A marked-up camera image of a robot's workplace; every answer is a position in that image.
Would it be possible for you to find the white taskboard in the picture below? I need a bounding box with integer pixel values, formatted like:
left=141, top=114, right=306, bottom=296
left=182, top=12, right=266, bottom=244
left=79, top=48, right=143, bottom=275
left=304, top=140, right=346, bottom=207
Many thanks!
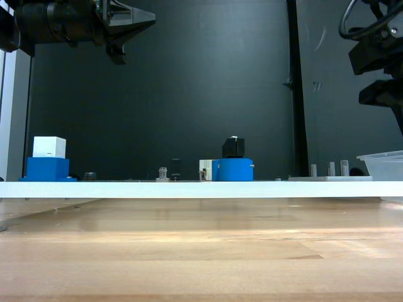
left=0, top=181, right=403, bottom=199

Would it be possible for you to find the grey peg plate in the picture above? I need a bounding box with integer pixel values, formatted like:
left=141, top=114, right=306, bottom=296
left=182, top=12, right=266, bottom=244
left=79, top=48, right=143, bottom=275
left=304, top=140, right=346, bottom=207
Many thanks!
left=287, top=176, right=373, bottom=182

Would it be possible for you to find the white cube block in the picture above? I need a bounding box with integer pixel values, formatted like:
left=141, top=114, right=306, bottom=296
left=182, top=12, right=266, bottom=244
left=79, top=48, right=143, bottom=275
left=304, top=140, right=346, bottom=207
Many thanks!
left=33, top=136, right=67, bottom=159

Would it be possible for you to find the white connector housing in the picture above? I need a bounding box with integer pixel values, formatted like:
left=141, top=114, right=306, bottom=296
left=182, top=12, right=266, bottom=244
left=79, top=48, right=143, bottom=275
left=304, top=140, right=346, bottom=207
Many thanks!
left=198, top=159, right=219, bottom=182

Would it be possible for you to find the clear plastic tub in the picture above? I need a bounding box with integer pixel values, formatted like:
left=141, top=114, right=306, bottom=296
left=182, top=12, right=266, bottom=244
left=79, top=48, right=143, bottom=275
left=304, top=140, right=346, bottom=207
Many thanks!
left=356, top=150, right=403, bottom=204

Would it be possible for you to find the blue round holder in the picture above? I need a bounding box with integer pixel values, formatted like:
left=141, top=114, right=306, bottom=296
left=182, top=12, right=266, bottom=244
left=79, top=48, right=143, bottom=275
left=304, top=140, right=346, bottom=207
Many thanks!
left=212, top=157, right=255, bottom=182

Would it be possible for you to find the black clamp block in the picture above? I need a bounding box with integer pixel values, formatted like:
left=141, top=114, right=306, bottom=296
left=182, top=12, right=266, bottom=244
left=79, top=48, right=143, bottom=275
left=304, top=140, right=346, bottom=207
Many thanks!
left=222, top=135, right=247, bottom=159

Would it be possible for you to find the black wall post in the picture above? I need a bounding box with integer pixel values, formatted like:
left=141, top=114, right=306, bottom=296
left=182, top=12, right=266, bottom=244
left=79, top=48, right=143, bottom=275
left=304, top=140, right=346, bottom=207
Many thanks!
left=285, top=0, right=311, bottom=177

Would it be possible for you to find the blue square base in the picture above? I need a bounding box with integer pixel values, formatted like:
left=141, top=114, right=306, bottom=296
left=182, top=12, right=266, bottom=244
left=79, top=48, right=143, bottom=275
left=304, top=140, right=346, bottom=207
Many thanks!
left=18, top=156, right=78, bottom=182

